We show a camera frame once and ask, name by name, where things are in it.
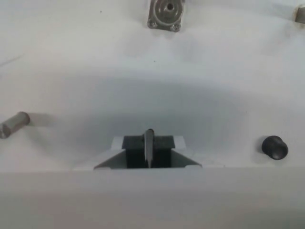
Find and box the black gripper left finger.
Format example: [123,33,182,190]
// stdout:
[93,135,146,170]

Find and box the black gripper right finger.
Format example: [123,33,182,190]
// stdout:
[153,135,203,170]

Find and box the thin metal round peg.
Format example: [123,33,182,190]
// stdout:
[142,128,156,169]

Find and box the black round knob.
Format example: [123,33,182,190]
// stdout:
[261,135,289,161]

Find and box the small metal round peg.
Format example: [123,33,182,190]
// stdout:
[0,111,31,140]

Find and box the white task board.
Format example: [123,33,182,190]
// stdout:
[0,0,305,173]

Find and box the metal BNC plug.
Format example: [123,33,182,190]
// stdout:
[154,0,182,20]

